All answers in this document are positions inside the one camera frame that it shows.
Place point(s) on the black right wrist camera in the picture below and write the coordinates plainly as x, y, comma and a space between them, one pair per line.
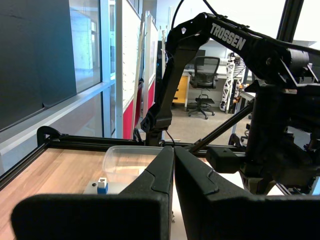
271, 120

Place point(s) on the blue white connector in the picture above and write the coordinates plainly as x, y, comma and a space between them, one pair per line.
102, 190

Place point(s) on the yellow drawer cabinet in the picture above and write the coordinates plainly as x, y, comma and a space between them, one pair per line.
182, 87

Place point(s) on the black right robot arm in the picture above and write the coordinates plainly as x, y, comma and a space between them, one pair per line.
180, 75

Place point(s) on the clear plastic tub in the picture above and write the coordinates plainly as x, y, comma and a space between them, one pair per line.
120, 160

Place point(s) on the black aluminium frame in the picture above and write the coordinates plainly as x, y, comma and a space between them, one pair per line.
75, 141

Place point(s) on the black mesh office chair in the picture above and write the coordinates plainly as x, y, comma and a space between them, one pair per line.
203, 75

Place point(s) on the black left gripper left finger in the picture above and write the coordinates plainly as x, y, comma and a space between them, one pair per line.
87, 217

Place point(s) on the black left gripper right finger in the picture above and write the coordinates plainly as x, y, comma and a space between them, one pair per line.
250, 220

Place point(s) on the white red partition screen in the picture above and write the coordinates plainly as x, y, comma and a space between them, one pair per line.
128, 120
152, 95

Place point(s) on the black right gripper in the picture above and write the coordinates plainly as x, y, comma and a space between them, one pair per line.
222, 160

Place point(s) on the black board screw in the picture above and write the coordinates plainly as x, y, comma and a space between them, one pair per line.
94, 185

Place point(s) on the white lattice robot figure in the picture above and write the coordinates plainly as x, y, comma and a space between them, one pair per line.
226, 87

